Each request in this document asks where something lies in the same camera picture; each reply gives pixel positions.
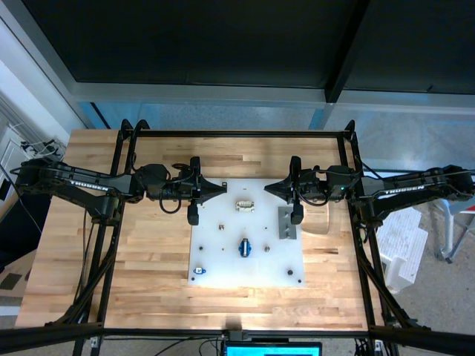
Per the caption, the white task board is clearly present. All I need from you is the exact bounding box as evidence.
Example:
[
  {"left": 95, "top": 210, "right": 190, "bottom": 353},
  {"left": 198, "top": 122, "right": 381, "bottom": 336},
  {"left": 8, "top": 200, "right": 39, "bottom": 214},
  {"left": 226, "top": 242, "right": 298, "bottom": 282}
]
[{"left": 189, "top": 178, "right": 306, "bottom": 287}]

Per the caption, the black aluminium table frame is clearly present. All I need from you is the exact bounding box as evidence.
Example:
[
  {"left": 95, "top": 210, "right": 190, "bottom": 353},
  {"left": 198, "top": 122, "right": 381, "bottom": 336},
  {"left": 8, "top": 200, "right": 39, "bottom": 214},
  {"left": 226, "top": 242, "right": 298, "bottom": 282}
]
[{"left": 0, "top": 118, "right": 475, "bottom": 356}]

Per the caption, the brown cardboard box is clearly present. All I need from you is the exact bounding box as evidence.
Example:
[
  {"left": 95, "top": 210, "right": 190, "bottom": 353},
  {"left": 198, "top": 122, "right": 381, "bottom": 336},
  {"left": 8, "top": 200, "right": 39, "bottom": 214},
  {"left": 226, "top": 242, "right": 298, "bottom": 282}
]
[{"left": 0, "top": 248, "right": 38, "bottom": 309}]

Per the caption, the grey metal holder plate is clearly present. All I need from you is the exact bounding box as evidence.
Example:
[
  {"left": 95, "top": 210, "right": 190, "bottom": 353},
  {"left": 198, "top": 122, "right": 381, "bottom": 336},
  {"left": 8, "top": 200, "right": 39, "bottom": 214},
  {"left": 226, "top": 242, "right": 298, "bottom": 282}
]
[{"left": 277, "top": 206, "right": 298, "bottom": 241}]

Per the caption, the white foam packing block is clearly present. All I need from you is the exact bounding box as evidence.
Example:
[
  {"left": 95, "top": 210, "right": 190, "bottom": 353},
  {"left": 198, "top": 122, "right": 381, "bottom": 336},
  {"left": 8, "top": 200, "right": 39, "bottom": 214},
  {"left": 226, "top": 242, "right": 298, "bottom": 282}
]
[{"left": 375, "top": 205, "right": 432, "bottom": 296}]

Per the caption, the laptop screen with blue edge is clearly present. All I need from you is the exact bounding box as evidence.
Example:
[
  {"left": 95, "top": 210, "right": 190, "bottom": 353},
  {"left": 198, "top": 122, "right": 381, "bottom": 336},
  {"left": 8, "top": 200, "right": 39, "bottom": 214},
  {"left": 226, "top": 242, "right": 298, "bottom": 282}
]
[{"left": 221, "top": 341, "right": 323, "bottom": 356}]

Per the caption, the black wall pillar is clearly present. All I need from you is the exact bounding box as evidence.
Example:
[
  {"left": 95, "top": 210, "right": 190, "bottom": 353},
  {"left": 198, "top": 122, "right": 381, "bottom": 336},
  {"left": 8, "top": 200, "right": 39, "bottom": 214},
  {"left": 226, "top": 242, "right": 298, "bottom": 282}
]
[{"left": 324, "top": 0, "right": 374, "bottom": 104}]

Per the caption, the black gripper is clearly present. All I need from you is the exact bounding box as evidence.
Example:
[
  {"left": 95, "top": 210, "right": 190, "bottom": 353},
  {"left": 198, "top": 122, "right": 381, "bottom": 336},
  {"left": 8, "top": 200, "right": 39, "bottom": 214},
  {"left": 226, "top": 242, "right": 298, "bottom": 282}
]
[
  {"left": 177, "top": 156, "right": 228, "bottom": 226},
  {"left": 263, "top": 155, "right": 330, "bottom": 226}
]

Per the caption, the grey metal stand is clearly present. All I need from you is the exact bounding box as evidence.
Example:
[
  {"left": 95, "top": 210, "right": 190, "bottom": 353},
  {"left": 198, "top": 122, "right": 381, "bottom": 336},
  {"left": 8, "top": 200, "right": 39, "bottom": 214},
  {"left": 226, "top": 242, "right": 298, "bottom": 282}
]
[{"left": 433, "top": 194, "right": 475, "bottom": 265}]

